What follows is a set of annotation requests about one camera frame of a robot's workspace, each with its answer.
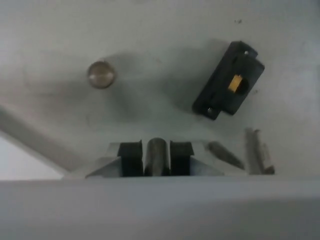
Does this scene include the thin metal round peg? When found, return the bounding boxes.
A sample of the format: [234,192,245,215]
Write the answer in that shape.
[206,140,245,171]

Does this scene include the large metal round peg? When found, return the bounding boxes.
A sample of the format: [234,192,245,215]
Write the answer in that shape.
[86,58,117,89]

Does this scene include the metal square peg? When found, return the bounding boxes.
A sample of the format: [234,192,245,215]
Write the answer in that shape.
[244,127,276,175]

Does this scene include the white task board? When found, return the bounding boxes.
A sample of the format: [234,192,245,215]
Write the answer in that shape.
[0,0,320,180]

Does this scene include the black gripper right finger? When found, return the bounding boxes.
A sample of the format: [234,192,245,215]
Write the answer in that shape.
[170,139,226,177]

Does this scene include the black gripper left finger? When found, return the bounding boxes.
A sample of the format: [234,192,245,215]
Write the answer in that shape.
[84,139,145,179]

